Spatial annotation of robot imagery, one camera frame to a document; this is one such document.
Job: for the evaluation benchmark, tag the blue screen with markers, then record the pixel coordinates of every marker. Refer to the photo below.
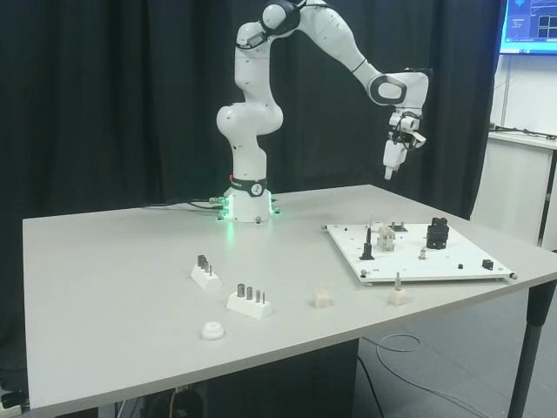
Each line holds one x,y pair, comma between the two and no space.
528,26

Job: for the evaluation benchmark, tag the black curtains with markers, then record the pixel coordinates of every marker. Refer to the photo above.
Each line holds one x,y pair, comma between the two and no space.
87,87

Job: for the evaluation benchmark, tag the metal bolt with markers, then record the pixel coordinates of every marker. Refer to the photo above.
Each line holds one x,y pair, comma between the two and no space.
397,282

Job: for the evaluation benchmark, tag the black D-SUB plug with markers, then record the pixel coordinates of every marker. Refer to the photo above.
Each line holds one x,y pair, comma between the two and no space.
437,235

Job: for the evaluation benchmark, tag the white medium gear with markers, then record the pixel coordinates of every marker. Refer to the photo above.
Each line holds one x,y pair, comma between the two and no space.
212,331

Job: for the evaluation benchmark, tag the white round peg holder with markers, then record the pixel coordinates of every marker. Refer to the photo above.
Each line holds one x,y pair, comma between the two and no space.
250,308

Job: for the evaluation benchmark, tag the medium metal round peg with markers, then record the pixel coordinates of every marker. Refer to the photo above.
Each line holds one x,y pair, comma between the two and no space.
250,294

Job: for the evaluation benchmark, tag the white power strip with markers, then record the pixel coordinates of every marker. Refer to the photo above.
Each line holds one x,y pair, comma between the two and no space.
9,409

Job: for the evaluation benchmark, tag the cream bolt holder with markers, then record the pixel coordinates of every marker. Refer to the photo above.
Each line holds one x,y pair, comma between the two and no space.
399,299

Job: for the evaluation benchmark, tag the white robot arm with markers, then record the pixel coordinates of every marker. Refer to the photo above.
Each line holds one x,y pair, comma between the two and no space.
248,130

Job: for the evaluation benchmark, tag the white square peg holder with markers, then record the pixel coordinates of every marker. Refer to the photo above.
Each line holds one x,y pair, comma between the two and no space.
205,278

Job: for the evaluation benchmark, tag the white task board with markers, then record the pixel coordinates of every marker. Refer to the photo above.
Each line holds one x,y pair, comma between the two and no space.
418,265

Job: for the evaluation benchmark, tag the dark table leg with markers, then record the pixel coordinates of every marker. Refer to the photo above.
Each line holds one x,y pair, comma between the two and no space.
531,348

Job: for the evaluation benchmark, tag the small cream block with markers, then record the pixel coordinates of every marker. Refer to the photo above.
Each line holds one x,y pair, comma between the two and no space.
320,301

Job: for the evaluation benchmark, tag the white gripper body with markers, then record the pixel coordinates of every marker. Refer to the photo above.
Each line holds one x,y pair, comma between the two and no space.
394,154

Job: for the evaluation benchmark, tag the large metal round peg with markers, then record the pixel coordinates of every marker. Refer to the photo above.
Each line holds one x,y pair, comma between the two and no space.
241,292

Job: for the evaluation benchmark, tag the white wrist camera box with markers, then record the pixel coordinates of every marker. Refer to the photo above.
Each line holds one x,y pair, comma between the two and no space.
416,139

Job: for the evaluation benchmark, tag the large metal square peg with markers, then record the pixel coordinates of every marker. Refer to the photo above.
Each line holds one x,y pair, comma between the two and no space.
202,263

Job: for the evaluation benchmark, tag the white cabinet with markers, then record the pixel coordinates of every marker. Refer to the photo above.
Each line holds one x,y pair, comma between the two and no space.
513,187

